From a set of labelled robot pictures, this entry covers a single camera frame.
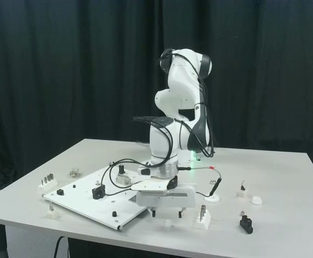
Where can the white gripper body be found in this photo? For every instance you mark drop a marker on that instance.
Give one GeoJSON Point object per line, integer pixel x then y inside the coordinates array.
{"type": "Point", "coordinates": [167, 199]}

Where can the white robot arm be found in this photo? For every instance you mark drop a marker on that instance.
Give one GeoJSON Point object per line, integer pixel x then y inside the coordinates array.
{"type": "Point", "coordinates": [183, 80]}

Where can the white large gear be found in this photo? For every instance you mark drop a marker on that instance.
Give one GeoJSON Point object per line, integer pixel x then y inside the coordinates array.
{"type": "Point", "coordinates": [212, 199]}

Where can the white medium gear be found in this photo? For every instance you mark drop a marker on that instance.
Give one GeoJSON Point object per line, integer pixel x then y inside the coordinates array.
{"type": "Point", "coordinates": [256, 200]}

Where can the white round peg holder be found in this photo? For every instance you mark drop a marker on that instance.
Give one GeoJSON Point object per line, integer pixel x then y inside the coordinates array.
{"type": "Point", "coordinates": [202, 221]}

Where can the wide metal round peg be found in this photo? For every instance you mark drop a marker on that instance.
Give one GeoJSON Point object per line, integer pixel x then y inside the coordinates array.
{"type": "Point", "coordinates": [203, 210]}

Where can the small metal bolt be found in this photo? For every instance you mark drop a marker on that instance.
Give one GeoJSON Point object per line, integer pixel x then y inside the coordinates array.
{"type": "Point", "coordinates": [212, 182]}

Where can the thin black rod red tag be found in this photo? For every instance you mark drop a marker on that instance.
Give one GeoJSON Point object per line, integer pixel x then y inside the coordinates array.
{"type": "Point", "coordinates": [217, 185]}

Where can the small metal plug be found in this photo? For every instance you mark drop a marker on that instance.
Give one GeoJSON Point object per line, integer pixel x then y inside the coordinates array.
{"type": "Point", "coordinates": [242, 213]}

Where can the small white plug holder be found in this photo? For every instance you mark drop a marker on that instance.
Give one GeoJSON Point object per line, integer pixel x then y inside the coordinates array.
{"type": "Point", "coordinates": [242, 193]}

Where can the black D-SUB plug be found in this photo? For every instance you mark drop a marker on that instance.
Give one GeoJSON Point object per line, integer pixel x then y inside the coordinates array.
{"type": "Point", "coordinates": [246, 222]}

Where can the white task board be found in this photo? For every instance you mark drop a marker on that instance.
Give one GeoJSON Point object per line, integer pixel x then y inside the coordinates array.
{"type": "Point", "coordinates": [86, 199]}

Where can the metal plug connector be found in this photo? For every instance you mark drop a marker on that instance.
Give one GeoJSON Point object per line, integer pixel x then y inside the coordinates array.
{"type": "Point", "coordinates": [74, 172]}

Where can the small white single-peg holder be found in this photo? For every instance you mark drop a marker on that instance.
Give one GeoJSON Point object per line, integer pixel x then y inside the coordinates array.
{"type": "Point", "coordinates": [51, 214]}

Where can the slim metal peg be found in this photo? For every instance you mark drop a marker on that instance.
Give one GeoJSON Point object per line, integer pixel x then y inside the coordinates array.
{"type": "Point", "coordinates": [50, 206]}

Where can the white square peg holder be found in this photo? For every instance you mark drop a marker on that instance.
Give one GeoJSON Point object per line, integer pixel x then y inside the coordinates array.
{"type": "Point", "coordinates": [48, 185]}

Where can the wide metal square peg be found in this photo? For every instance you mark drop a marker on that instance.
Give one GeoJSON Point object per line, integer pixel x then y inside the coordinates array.
{"type": "Point", "coordinates": [49, 178]}

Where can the black curtain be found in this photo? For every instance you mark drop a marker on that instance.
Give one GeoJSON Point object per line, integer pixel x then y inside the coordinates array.
{"type": "Point", "coordinates": [65, 67]}

